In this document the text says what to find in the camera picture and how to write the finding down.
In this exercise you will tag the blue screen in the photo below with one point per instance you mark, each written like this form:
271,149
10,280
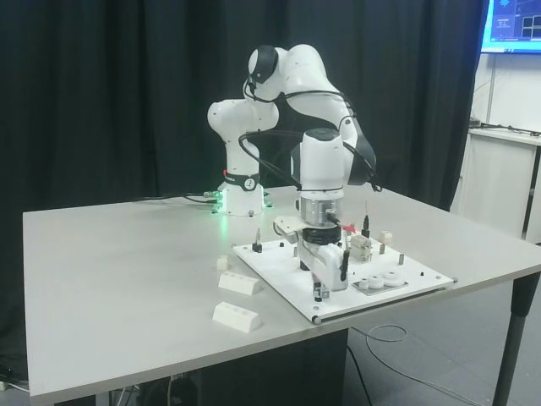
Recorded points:
515,25

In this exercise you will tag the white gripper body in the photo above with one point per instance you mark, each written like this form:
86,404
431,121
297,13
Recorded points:
327,266

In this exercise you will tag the white holder with holes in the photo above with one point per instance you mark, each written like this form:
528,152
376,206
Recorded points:
236,317
238,285

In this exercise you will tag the thin black rod red tag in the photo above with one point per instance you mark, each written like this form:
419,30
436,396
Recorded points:
344,264

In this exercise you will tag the small white cube holder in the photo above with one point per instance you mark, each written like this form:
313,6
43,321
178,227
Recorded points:
385,237
223,263

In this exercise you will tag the white medium gear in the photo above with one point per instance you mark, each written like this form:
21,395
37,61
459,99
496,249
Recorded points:
375,282

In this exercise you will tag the black table leg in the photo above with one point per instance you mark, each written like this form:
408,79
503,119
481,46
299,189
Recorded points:
517,317

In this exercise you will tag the black curtain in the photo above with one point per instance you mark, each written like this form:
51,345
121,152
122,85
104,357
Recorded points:
84,84

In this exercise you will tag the flat white plate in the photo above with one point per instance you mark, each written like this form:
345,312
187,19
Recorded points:
287,222

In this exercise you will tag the beige Ethernet plug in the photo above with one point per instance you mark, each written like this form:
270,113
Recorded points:
361,249

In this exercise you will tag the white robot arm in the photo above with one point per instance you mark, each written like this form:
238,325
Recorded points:
313,84

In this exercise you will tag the small black plug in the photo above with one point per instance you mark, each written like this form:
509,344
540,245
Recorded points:
255,244

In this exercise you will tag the white small gear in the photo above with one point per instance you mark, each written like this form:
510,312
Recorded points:
364,284

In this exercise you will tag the black flange band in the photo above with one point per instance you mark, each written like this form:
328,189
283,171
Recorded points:
321,237

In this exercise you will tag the white task board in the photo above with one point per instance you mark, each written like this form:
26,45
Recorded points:
279,270

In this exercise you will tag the white cabinet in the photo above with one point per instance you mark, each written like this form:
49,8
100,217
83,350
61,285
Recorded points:
498,177

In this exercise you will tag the black cabinet under table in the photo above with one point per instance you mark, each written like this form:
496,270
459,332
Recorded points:
253,372

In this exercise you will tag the black waterproof plug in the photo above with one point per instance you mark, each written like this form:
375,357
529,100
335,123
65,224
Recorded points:
366,226

